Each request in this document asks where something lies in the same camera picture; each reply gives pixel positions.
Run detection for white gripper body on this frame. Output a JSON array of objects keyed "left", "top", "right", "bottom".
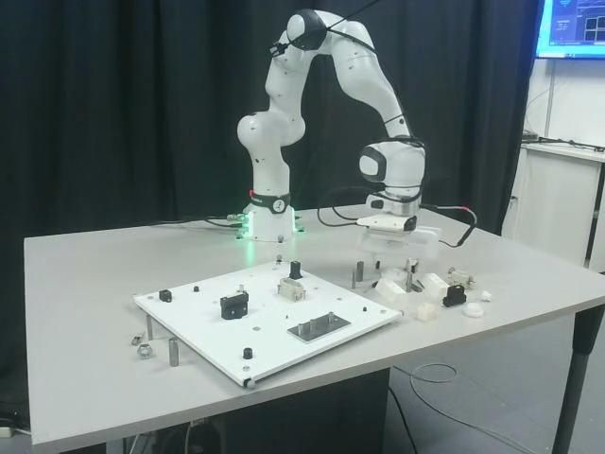
[{"left": 357, "top": 225, "right": 443, "bottom": 260}]

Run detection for white peg holder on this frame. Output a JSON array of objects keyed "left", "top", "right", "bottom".
[
  {"left": 372, "top": 278, "right": 408, "bottom": 303},
  {"left": 419, "top": 272, "right": 449, "bottom": 298}
]

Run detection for black plug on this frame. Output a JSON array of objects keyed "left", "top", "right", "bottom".
[{"left": 441, "top": 285, "right": 467, "bottom": 307}]

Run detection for white cabinet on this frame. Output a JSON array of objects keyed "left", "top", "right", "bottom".
[{"left": 501, "top": 139, "right": 605, "bottom": 274}]

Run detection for black box under table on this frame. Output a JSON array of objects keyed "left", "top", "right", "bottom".
[{"left": 123, "top": 366, "right": 393, "bottom": 454}]

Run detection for white task board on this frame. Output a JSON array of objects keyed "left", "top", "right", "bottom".
[{"left": 132, "top": 262, "right": 404, "bottom": 390}]

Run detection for dark table leg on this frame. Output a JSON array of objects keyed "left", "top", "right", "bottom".
[{"left": 551, "top": 302, "right": 597, "bottom": 454}]

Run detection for blue screen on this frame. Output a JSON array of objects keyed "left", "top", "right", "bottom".
[{"left": 536, "top": 0, "right": 605, "bottom": 61}]

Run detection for black curtain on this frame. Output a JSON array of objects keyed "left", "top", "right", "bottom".
[{"left": 0, "top": 0, "right": 545, "bottom": 412}]

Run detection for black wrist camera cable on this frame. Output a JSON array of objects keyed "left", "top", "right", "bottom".
[{"left": 316, "top": 187, "right": 379, "bottom": 228}]

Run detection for grey floor cable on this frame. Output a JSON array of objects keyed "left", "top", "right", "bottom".
[{"left": 408, "top": 362, "right": 462, "bottom": 454}]

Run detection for black floor cable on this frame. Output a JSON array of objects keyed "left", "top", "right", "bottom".
[{"left": 388, "top": 387, "right": 412, "bottom": 454}]

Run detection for black base cable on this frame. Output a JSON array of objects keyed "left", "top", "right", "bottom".
[{"left": 160, "top": 215, "right": 250, "bottom": 229}]

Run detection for cables on cabinet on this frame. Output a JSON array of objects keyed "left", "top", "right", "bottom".
[{"left": 519, "top": 133, "right": 605, "bottom": 155}]

